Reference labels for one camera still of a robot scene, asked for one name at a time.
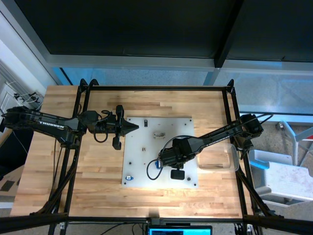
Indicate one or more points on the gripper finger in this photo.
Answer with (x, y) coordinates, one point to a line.
(128, 124)
(128, 129)

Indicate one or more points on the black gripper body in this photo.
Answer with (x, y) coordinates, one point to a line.
(113, 123)
(177, 175)

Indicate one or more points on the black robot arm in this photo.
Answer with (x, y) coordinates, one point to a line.
(220, 137)
(49, 123)

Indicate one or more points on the white taskboard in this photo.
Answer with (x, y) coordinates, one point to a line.
(141, 176)

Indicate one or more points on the blue round holder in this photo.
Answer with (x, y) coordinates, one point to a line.
(156, 165)

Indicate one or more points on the beige multi-pin connector housing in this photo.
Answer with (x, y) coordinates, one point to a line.
(159, 135)

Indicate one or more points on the clear plastic tub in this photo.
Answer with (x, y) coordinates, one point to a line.
(215, 159)

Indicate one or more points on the small blue square holder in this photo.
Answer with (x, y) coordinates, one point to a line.
(132, 178)

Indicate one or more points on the laptop screen with blue edge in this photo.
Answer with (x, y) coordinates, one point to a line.
(178, 231)

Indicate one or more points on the white step stool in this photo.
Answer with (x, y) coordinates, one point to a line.
(288, 178)

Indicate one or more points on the black room pillar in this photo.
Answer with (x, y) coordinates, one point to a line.
(227, 36)

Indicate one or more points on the black metal table frame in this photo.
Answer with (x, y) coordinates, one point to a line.
(156, 88)

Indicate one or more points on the black table-edge camera mount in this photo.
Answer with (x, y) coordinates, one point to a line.
(155, 219)

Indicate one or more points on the grey metal chair frame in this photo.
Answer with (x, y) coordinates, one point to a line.
(294, 151)

